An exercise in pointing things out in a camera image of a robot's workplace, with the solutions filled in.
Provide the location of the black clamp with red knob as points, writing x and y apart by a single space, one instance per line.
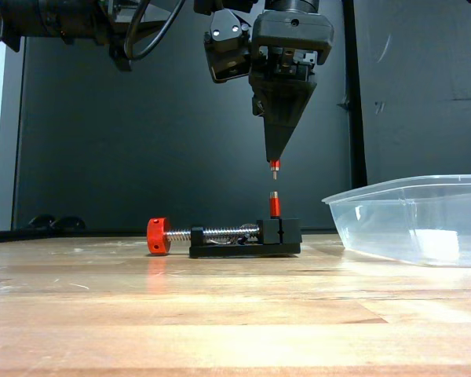
239 249

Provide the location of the dark grey backdrop panel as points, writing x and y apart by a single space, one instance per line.
82 137

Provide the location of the clear plastic tub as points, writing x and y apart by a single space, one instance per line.
377 228

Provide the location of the black aluminium frame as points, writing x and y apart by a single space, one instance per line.
356 137

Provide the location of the white window frame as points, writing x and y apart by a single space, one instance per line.
2 137

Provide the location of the black frame corner bracket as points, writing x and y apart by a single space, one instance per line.
42 222
68 223

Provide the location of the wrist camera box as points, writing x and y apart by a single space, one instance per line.
227 63

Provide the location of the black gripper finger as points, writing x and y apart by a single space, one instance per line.
284 110
133 37
157 15

